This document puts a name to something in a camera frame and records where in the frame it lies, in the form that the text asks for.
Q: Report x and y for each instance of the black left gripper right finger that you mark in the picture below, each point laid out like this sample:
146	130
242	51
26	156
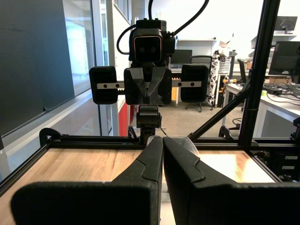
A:
222	204

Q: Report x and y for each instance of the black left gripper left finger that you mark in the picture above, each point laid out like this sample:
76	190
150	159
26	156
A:
93	204

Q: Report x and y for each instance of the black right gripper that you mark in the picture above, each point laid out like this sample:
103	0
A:
103	96

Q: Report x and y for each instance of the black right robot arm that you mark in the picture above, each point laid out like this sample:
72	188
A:
148	119

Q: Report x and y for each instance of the red cabinet panel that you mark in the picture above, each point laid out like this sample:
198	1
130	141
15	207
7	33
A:
123	119

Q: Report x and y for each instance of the small black monitor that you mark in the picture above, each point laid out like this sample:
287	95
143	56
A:
182	56

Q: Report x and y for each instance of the black office chair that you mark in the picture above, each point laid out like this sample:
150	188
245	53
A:
201	59

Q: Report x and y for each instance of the black controller box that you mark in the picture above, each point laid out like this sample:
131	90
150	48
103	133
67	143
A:
276	164

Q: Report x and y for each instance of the clear plastic tub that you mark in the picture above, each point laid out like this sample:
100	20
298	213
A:
189	145

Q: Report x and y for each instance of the white lattice structure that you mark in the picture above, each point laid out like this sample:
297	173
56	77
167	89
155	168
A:
215	77

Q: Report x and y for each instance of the white desk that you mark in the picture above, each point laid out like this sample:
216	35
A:
281	105

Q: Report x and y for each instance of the large black monitor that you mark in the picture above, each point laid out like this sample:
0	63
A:
286	58

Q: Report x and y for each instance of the black monitor on shelf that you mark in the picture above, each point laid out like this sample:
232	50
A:
287	23

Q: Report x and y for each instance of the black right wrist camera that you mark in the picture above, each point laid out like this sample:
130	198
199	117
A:
148	47

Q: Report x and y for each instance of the black aluminium frame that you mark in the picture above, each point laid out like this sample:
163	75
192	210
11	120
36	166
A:
93	140

